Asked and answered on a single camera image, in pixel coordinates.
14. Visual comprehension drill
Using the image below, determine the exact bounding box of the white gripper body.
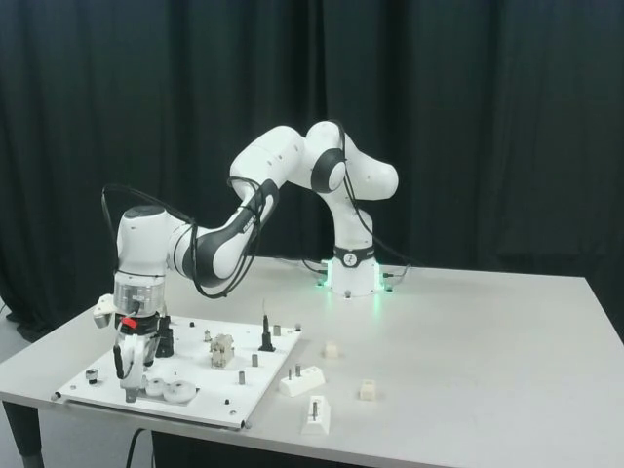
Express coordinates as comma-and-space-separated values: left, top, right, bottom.
118, 332, 150, 391

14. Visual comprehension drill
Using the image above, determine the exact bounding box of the white large gear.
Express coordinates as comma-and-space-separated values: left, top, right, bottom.
162, 382, 197, 407

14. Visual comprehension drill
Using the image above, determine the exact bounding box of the black D-SUB plug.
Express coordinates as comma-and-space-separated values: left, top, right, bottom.
153, 315, 176, 360

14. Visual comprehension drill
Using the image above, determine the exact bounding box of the flat white mounting plate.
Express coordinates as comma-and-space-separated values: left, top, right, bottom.
92, 294, 119, 330

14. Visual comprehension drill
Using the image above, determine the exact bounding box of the white task board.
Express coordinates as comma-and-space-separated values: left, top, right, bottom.
52, 314, 304, 433

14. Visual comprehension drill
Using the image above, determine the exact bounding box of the grey table leg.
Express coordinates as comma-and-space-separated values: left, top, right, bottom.
0, 400, 41, 468

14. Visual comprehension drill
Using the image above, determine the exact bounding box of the long white peg holder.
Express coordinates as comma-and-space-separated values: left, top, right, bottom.
278, 367, 327, 398
300, 394, 333, 436

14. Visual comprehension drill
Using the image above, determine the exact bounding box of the black curtain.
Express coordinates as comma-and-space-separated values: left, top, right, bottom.
0, 0, 624, 321

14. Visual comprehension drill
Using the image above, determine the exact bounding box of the black cable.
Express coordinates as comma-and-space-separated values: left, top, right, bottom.
100, 177, 282, 298
331, 118, 412, 285
126, 427, 153, 468

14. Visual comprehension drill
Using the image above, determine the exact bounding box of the silver sensor ring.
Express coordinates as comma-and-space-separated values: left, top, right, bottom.
114, 272, 165, 316

